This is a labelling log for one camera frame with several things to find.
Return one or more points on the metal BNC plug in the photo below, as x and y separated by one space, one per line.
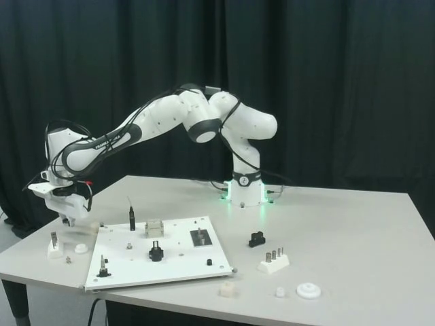
68 260

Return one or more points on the white round peg holder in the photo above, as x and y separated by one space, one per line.
272 267

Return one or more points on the black panel under table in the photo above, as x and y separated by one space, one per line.
204 314

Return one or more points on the white cube holder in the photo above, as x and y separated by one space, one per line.
228 292

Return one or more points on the black waterproof plug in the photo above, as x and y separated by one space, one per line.
131 219

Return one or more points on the white task board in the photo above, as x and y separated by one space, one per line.
136 270

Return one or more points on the white square peg holder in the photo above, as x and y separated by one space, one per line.
55 253

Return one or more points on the thin black rod red tag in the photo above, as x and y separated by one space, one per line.
85 182

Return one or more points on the metal medium round peg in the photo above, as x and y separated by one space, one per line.
273 255

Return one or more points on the white large gear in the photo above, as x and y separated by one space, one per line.
308 292

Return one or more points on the black table leg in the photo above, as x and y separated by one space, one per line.
15 302

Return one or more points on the white medium gear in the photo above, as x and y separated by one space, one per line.
81 249

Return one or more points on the white small gear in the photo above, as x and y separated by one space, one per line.
279 292

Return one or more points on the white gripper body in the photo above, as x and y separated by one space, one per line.
73 205

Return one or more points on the black curtain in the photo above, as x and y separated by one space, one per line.
306 51

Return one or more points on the metal large round peg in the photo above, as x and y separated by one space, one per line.
268 257

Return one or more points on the black D-SUB plug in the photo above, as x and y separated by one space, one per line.
256 241

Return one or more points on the small white camera box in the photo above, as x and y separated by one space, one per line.
45 175

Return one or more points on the metal large square peg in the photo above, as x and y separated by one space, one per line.
53 238

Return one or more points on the flat white mounting plate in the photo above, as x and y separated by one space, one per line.
40 188

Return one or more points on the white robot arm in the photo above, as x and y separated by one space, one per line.
159 115

